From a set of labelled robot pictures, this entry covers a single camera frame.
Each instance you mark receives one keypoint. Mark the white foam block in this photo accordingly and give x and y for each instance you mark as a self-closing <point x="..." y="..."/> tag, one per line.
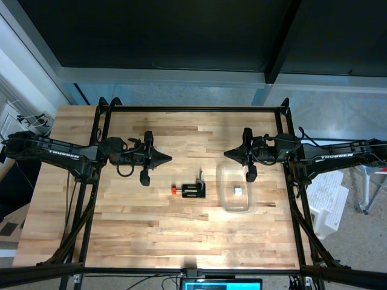
<point x="328" y="205"/>

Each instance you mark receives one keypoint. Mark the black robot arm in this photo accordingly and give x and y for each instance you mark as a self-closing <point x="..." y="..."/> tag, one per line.
<point x="45" y="148"/>
<point x="335" y="156"/>

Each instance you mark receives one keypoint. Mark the small white holder block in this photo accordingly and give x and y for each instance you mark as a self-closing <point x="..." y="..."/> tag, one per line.
<point x="238" y="191"/>

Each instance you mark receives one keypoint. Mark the cardboard box with black patches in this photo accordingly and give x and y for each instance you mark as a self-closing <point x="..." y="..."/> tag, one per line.
<point x="12" y="216"/>

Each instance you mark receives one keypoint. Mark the black vise with orange knob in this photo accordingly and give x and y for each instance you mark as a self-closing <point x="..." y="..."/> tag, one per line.
<point x="193" y="192"/>

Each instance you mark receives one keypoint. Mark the laptop with blue screen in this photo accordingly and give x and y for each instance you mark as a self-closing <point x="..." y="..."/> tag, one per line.
<point x="220" y="285"/>

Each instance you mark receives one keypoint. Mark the clear plastic tub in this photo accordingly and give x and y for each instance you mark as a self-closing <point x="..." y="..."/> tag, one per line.
<point x="232" y="206"/>

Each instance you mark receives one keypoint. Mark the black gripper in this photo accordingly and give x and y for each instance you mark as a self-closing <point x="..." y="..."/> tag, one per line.
<point x="133" y="157"/>
<point x="261" y="156"/>

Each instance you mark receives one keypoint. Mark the grey metal chair frame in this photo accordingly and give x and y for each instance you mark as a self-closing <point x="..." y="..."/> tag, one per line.
<point x="366" y="193"/>

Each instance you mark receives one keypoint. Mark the power strip with plugs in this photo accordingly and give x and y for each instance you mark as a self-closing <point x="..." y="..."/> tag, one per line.
<point x="33" y="123"/>

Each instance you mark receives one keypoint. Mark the black table-level camera mount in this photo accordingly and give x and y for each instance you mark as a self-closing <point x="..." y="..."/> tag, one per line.
<point x="191" y="272"/>

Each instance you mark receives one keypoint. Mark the black metal frame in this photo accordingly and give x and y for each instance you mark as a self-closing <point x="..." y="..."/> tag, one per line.
<point x="45" y="274"/>

